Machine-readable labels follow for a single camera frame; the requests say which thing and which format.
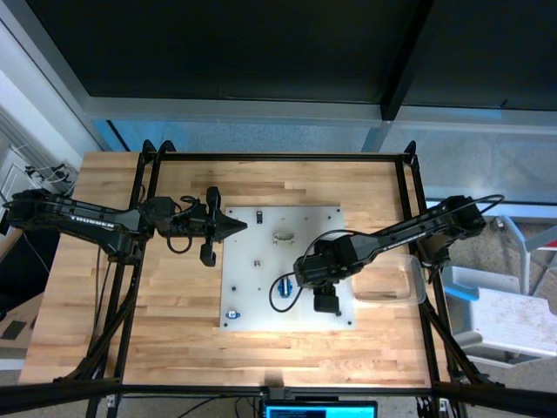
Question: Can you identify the blue round mount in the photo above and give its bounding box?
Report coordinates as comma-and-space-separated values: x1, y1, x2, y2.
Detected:
274, 276, 295, 300

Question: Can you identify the clear plastic tub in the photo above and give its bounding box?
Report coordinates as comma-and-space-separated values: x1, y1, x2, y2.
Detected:
351, 253, 426, 306

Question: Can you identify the white step stool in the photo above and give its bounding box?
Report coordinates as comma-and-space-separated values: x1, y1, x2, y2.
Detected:
443, 265, 557, 367

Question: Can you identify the black metal frame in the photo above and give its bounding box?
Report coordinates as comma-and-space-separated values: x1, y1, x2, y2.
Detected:
0, 138, 557, 418

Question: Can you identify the white and black cable bundle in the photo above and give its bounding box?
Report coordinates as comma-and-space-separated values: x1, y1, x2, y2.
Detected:
23, 163, 74, 192

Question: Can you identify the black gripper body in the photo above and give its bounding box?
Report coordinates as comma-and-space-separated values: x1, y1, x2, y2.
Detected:
191, 185, 224, 267
312, 282, 342, 315

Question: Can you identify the grey metal chair frame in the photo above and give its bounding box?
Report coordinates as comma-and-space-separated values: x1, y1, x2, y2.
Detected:
495, 212, 557, 314

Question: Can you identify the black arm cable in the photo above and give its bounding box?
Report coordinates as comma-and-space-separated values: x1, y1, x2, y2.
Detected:
166, 194, 198, 255
268, 193, 507, 314

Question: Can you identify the black table-level camera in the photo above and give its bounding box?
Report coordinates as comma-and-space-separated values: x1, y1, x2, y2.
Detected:
263, 377, 288, 400

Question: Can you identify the white taskboard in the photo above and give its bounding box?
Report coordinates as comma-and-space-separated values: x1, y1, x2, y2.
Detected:
219, 205, 357, 333

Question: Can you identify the laptop screen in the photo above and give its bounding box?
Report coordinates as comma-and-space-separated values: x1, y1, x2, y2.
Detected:
259, 400, 379, 418

